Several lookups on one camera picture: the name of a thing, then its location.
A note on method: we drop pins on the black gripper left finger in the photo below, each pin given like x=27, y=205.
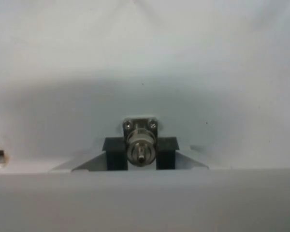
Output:
x=116, y=154

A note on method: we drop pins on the metal BNC plug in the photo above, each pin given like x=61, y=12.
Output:
x=141, y=152

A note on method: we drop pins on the white task board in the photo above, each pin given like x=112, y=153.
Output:
x=145, y=60

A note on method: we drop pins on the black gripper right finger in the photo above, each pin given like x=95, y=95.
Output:
x=166, y=154

